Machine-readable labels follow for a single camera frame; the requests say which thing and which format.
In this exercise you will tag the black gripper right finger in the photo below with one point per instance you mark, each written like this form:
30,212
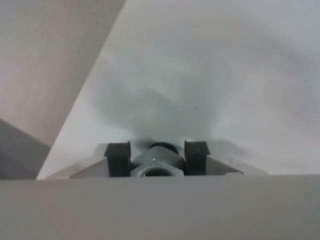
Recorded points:
195,160

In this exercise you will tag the white task board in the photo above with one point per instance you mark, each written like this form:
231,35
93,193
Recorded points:
200,75

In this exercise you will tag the metal bolt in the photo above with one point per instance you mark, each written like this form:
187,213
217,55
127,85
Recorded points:
157,160

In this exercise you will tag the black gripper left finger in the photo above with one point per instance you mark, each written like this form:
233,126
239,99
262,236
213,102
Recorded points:
117,160

